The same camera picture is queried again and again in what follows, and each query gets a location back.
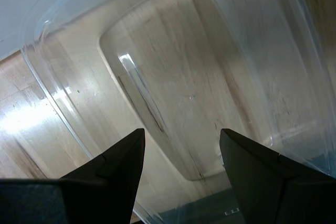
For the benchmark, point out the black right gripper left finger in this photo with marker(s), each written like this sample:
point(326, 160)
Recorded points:
point(92, 187)

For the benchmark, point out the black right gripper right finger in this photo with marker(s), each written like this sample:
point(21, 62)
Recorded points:
point(275, 187)

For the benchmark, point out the clear plastic tub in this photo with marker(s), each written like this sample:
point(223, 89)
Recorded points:
point(183, 64)

